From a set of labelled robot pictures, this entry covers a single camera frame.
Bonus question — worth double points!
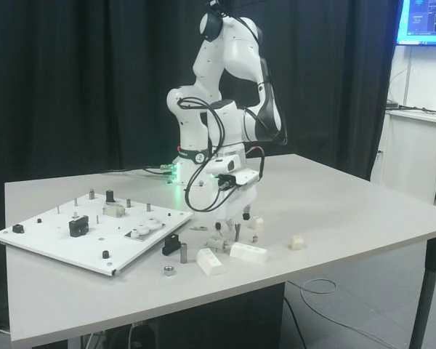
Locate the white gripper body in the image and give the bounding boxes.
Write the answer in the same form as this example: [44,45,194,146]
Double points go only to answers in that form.
[213,182,259,222]

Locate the long white peg holder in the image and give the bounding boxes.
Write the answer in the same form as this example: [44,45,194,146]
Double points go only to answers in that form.
[195,247,228,277]
[229,242,270,263]

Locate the flat white mounting plate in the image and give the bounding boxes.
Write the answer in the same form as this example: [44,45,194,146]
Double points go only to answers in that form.
[217,167,262,190]

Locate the white waterproof plug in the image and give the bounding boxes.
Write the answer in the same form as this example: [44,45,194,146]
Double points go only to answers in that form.
[203,234,229,252]

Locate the black D-SUB plug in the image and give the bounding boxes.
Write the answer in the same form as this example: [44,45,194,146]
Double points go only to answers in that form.
[162,235,181,256]

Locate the white cabinet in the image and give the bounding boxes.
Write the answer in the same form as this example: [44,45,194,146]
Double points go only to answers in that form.
[370,107,436,212]

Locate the dark table leg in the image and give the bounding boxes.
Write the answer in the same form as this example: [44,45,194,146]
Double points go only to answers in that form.
[408,232,436,349]

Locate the white task board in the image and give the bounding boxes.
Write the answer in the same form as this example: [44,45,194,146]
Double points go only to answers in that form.
[0,190,195,276]

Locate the black curtains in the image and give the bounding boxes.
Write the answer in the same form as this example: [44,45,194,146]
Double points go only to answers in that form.
[0,0,403,328]

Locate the blue screen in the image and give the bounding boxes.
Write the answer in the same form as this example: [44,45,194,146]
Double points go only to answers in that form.
[395,0,436,47]

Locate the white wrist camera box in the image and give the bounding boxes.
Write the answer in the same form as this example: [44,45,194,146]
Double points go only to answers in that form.
[207,154,241,175]

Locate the black camera cable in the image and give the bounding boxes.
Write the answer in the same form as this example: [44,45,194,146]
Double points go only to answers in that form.
[177,96,227,214]

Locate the grey floor cable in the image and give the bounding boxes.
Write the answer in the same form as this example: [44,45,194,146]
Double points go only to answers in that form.
[299,278,411,349]

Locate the black foot cable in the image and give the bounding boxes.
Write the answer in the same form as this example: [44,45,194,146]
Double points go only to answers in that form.
[108,165,177,180]

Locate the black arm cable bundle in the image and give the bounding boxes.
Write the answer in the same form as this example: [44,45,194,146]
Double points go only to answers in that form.
[207,0,288,146]

